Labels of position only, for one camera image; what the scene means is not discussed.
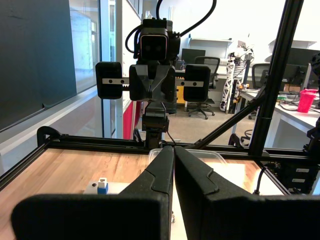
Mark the black right elbow cable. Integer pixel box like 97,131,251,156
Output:
179,0,218,36

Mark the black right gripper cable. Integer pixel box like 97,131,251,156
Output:
125,26,141,55

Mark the red partition panel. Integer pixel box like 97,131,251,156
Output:
122,101,138,140

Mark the blue white socket block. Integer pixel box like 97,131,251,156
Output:
96,177,109,195

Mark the white taskboard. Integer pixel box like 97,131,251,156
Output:
83,181,189,240

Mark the black mesh office chair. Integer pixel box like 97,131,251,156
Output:
186,56,221,120
248,63,271,120

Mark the white office desk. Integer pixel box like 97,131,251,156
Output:
234,89,320,151

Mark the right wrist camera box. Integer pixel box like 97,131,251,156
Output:
138,18,174,62

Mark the large black monitor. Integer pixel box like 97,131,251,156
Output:
282,47,320,87

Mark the black labelled electronics box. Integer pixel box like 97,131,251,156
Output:
268,161,316,196

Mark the pink plastic basket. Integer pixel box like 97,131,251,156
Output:
296,88,317,114

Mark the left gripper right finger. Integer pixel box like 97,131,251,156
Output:
174,146,320,240

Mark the small black monitor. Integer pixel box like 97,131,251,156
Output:
181,48,207,62

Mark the white wall shelf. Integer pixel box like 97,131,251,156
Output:
187,37,234,52

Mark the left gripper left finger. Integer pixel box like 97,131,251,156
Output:
11,145,175,240

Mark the clear plastic tub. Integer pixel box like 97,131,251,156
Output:
147,147,228,176

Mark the black metal frame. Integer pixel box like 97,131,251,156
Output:
0,0,320,196

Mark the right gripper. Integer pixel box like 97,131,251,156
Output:
96,61,212,103

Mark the white lattice robot figure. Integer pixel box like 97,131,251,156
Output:
219,41,256,115

